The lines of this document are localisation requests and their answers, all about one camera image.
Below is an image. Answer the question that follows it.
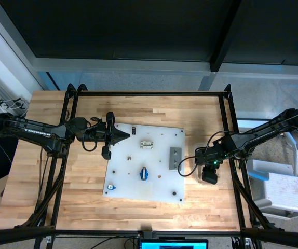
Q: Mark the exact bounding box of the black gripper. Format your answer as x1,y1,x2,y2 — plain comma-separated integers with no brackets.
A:
96,112,131,160
202,151,225,186

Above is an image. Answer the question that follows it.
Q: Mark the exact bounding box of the clear plastic container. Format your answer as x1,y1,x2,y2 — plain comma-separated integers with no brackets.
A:
193,143,227,186

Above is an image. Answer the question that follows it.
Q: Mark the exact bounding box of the silver D-sub connector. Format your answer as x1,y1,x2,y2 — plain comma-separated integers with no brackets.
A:
140,140,155,150

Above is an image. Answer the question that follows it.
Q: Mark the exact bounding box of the grey metal block with holes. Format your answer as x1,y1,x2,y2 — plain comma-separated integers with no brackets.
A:
169,146,182,171

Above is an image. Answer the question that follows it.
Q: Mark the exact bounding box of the white board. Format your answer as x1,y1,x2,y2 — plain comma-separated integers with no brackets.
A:
102,122,186,204

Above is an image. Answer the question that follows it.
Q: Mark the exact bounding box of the screen with blue display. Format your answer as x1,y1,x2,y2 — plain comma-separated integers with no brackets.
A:
138,239,209,249

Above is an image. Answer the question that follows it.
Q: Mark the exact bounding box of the white step stool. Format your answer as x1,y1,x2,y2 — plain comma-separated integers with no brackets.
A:
247,158,298,221

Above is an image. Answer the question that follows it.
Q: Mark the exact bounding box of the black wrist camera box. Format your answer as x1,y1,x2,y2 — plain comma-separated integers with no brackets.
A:
194,149,209,167

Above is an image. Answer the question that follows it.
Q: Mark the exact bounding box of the black aluminium frame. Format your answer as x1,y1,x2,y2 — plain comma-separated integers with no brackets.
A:
0,82,298,249

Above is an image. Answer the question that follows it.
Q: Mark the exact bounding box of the white power strip with cables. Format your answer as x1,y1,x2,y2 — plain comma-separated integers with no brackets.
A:
0,96,29,116

